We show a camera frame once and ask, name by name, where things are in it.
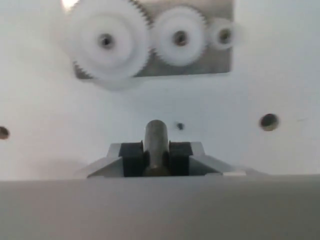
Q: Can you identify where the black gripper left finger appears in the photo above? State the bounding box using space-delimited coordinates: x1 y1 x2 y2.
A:
86 141 148 179

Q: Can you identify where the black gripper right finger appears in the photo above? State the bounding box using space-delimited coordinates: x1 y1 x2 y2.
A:
166 141 223 177

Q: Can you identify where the metal round peg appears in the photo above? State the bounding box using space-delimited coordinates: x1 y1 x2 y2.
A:
141 119 173 177

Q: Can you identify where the white task board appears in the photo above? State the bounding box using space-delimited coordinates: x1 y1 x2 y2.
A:
0 0 320 182

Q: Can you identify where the white large gear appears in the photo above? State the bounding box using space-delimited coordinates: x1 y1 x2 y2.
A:
67 0 151 92

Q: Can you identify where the white medium gear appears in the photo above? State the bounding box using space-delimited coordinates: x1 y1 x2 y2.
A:
149 6 208 68

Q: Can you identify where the white small gear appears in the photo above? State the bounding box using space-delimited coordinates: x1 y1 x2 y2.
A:
206 18 245 51

